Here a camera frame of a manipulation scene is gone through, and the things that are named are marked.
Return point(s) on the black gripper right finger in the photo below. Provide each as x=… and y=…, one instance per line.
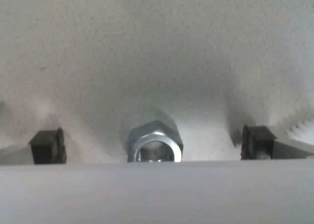
x=260, y=140

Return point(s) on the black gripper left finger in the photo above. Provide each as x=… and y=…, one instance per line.
x=46, y=148

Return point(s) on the metal bolt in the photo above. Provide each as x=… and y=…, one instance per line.
x=154, y=145

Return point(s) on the white large gear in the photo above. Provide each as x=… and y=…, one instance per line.
x=303, y=132

